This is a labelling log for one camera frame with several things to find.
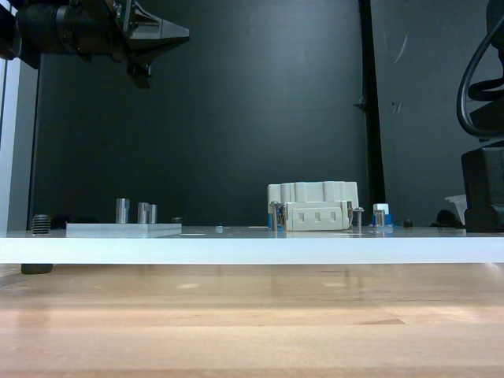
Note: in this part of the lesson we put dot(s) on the small blue white clip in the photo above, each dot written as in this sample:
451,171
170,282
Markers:
388,221

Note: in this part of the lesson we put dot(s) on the black aluminium frame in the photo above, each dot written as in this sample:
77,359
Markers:
372,118

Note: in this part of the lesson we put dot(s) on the black flat head screw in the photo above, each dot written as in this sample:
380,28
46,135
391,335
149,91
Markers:
408,223

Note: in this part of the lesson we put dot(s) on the black socket block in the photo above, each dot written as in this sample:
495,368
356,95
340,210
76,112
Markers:
484,189

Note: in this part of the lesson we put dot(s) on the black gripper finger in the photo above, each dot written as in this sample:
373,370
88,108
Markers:
173,33
149,51

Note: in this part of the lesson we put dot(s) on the beige HAN10E hub socket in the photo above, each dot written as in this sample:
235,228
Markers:
315,214

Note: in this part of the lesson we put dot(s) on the silver coax socket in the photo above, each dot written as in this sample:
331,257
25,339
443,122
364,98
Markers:
379,219

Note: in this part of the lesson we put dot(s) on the black board foot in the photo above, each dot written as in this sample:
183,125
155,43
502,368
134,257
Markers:
36,269

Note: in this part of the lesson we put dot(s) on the white plastic board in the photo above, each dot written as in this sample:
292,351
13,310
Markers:
252,248

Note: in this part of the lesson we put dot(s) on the grey metal plate with pegs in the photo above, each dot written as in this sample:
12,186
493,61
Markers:
118,230

